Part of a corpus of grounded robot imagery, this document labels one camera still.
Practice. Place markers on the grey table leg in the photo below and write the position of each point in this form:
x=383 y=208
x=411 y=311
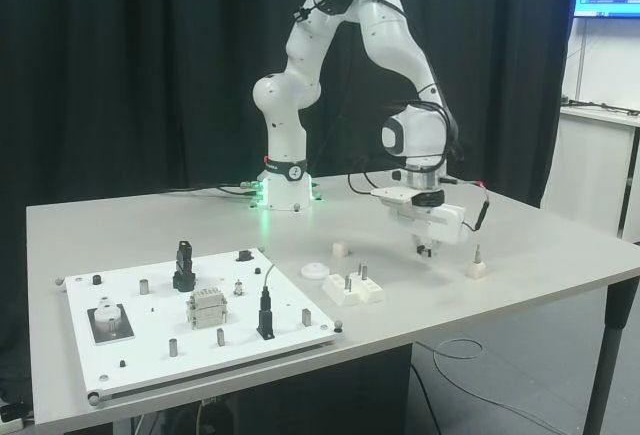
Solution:
x=607 y=355

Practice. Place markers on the white large gear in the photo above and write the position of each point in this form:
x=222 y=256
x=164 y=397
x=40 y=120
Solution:
x=315 y=271

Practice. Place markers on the white small gear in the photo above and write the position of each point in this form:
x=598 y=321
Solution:
x=105 y=300

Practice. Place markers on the metal BNC plug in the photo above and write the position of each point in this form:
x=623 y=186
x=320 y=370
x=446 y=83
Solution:
x=239 y=287

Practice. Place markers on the small white cube holder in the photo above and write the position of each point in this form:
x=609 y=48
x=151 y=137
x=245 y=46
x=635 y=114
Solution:
x=340 y=249

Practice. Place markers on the white task board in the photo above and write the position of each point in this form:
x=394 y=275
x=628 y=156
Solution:
x=210 y=355

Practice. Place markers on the white cabinet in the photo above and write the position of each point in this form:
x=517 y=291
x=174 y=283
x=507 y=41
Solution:
x=585 y=170

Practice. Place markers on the metal square peg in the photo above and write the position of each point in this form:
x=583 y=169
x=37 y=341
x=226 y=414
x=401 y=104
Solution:
x=306 y=317
x=220 y=337

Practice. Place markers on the black D-SUB plug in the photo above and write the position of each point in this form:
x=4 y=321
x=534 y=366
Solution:
x=183 y=270

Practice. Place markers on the black curtain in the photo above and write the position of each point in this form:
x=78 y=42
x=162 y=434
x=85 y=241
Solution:
x=100 y=55

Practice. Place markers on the white peg holder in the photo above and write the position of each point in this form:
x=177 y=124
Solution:
x=372 y=292
x=342 y=295

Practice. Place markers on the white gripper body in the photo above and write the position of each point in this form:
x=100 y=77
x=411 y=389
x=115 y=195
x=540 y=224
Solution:
x=450 y=225

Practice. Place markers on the pointed metal pin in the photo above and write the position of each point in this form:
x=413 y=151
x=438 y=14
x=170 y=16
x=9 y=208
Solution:
x=478 y=254

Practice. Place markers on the beige rectangular connector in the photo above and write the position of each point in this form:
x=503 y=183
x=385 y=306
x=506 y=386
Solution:
x=207 y=311

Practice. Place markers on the white medium gear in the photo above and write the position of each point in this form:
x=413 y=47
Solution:
x=107 y=316

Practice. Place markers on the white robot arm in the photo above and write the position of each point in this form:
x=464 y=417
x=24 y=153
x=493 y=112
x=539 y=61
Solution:
x=285 y=155

